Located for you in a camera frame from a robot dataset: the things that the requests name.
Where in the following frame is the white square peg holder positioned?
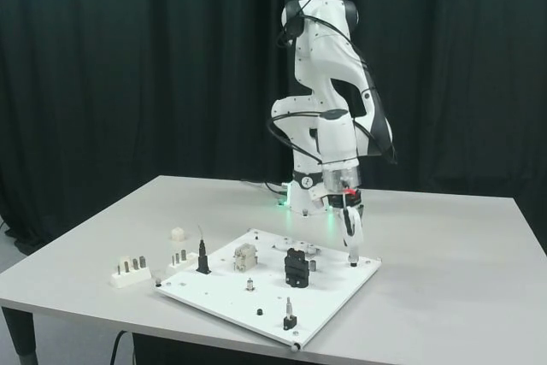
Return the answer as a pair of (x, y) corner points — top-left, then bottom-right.
(109, 255), (153, 290)

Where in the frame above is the white task board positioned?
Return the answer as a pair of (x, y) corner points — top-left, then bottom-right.
(153, 227), (383, 351)

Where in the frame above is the white round peg holder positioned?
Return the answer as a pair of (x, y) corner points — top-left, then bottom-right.
(165, 249), (199, 274)

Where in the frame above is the dark table leg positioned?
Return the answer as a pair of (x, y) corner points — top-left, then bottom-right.
(0, 306), (35, 365)

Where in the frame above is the black plug with thin cable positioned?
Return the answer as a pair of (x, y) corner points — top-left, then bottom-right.
(195, 223), (213, 276)

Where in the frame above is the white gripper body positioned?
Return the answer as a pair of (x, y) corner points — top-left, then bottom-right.
(339, 205), (366, 251)

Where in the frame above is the black curtain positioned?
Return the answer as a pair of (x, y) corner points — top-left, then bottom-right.
(0, 0), (547, 255)

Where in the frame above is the black cable at arm foot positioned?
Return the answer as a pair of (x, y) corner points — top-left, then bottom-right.
(241, 178), (292, 196)

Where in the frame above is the black D-SUB plug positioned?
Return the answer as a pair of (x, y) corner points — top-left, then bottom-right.
(283, 247), (310, 290)

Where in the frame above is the black cable under table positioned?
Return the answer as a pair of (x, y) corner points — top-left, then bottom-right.
(112, 329), (131, 365)

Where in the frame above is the beige connector block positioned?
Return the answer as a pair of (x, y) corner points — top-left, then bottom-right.
(232, 243), (256, 274)

